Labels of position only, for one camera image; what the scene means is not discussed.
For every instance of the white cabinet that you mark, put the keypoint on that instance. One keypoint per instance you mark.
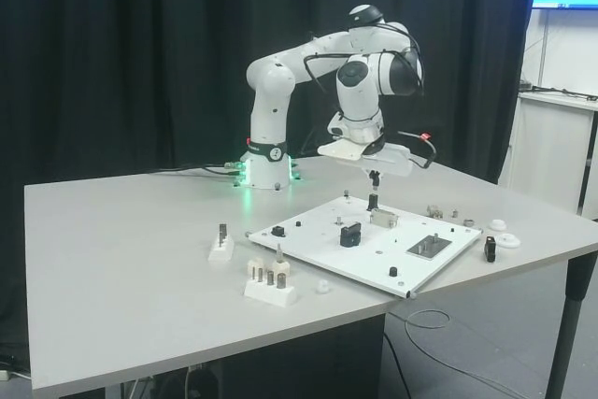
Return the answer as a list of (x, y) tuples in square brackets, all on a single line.
[(546, 151)]

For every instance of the wide white peg holder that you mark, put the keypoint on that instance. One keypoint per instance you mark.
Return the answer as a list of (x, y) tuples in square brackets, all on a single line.
[(271, 296)]

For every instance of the black curtain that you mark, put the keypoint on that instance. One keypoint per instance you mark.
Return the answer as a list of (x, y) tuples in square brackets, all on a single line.
[(117, 67)]

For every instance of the small metal round peg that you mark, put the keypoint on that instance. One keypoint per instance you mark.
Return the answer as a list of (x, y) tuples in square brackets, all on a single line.
[(260, 275)]

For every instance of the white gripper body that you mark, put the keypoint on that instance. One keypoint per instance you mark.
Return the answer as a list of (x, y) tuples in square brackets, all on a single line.
[(394, 163)]

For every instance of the black table leg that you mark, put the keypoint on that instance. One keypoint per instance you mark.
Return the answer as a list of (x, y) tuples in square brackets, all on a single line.
[(567, 333)]

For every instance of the white small gear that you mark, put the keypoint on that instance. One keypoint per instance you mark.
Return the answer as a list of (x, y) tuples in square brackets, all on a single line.
[(322, 287)]

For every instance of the medium metal round peg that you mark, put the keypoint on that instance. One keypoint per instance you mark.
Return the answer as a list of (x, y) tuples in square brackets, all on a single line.
[(271, 277)]

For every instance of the thin metal square peg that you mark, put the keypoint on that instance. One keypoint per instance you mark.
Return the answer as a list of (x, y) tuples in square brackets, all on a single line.
[(279, 253)]

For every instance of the pale Ethernet plug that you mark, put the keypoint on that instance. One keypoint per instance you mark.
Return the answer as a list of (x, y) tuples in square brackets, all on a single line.
[(434, 210)]

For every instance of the large metal round peg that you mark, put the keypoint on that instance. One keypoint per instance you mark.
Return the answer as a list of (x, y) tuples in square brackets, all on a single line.
[(280, 283)]

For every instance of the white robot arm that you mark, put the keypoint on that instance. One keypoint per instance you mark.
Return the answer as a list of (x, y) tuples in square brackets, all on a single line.
[(268, 90)]

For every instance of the black D-SUB plug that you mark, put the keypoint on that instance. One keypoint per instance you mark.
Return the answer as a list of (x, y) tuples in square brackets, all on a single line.
[(489, 249)]

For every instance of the white large gear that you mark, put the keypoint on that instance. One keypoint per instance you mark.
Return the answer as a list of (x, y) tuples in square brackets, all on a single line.
[(509, 241)]

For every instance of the dark metal square peg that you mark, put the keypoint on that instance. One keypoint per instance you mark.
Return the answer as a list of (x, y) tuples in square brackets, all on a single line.
[(223, 232)]

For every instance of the white task board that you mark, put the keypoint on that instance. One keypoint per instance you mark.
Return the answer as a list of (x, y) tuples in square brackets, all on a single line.
[(327, 254)]

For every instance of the small white stepped holder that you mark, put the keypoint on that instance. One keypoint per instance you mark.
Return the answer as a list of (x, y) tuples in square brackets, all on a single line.
[(220, 250)]

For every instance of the white medium gear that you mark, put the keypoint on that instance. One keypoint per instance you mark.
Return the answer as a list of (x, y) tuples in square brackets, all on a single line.
[(498, 225)]

